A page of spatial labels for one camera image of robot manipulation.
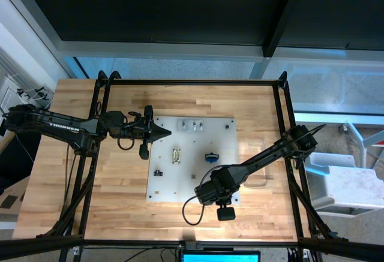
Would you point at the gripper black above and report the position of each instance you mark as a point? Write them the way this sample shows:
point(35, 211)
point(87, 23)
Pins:
point(138, 130)
point(213, 194)

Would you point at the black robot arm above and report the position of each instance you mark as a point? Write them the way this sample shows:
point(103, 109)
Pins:
point(264, 157)
point(60, 125)

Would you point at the grey rectangular connector housing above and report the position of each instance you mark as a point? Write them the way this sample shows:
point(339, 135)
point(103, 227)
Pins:
point(177, 156)

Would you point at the blue connector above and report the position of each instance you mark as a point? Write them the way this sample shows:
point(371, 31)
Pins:
point(211, 157)

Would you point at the small black clamp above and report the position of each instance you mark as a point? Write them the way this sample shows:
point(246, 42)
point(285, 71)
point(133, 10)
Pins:
point(158, 172)

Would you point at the white board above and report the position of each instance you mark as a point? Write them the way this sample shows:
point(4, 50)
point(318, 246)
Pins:
point(168, 184)

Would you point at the laptop screen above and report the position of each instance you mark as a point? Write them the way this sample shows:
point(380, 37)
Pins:
point(220, 257)

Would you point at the white plastic step stool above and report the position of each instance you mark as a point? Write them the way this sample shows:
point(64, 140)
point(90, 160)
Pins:
point(351, 184)

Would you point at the brown cardboard box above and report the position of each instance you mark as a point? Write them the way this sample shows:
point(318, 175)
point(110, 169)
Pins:
point(18, 190)

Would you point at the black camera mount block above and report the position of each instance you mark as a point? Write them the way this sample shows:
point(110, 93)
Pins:
point(192, 245)

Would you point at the black aluminium frame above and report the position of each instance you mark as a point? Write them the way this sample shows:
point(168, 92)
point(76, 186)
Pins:
point(192, 82)

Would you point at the white metal chair frame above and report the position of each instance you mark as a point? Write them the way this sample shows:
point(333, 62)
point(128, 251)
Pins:
point(357, 137)

